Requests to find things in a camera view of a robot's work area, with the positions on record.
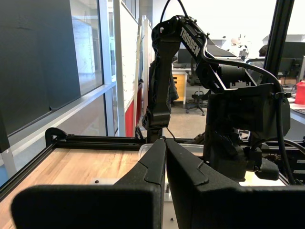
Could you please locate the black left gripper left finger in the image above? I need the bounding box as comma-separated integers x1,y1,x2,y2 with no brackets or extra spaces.
10,139,167,229

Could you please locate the red container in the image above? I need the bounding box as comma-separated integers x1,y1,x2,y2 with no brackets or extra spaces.
295,80,305,105

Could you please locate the clear plastic tub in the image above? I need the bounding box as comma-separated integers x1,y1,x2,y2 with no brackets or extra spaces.
138,143,206,159

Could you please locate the black office chair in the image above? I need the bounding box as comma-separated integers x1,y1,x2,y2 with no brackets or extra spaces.
185,58,208,117

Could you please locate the white lab desk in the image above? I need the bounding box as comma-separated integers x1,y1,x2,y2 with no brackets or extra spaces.
289,102,305,134

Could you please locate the thick black cable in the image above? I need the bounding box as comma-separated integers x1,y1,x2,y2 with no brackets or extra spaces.
185,16,297,186

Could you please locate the black computer monitor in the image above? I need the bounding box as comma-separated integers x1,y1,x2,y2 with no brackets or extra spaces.
278,42,305,79

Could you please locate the white partition panel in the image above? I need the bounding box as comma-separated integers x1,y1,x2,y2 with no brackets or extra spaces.
113,0,153,138

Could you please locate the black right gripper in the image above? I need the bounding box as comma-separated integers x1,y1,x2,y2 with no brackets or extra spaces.
206,128,280,182

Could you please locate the yellow drawer cabinet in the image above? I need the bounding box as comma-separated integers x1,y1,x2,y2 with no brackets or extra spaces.
172,74,188,102

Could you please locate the black frame upright post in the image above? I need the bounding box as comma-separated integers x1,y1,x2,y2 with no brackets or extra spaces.
262,0,295,79

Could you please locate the person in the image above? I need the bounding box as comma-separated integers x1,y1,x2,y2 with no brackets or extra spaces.
258,44,269,58

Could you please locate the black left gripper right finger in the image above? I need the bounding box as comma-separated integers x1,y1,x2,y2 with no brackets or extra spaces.
166,139,305,229

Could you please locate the white humanoid robot model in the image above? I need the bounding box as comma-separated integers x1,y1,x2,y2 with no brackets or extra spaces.
230,34,248,57

